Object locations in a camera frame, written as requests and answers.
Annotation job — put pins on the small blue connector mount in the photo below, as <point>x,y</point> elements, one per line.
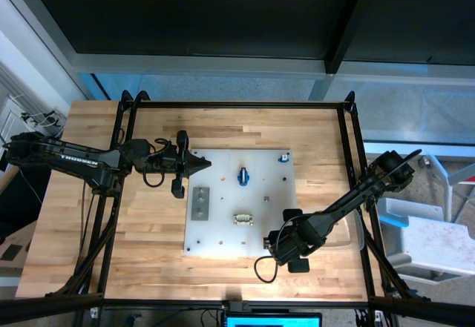
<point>281,159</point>

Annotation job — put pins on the white taskboard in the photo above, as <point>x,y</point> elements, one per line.
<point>230,204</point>

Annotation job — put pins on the black rectangular pad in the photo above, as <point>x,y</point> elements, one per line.
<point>11,252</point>

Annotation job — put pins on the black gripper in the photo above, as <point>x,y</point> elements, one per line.
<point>299,265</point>
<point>182,139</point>

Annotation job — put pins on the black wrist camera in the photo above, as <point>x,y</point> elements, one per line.
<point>168,162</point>
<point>287,247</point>

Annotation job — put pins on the beige connector housing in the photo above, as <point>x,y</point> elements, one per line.
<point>243,220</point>

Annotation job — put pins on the grey metal plate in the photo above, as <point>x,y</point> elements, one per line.
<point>196,212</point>

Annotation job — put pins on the blue-edged computer screen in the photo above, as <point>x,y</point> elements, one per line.
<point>271,321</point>

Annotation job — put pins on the black aluminium frame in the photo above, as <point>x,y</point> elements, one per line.
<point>237,104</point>

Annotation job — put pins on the short silver metal bar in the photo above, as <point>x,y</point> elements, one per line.
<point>243,174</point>

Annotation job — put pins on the clear plastic container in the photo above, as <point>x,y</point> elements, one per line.
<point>345,236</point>

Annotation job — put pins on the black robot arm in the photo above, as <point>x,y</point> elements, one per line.
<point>74,158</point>
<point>352,197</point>

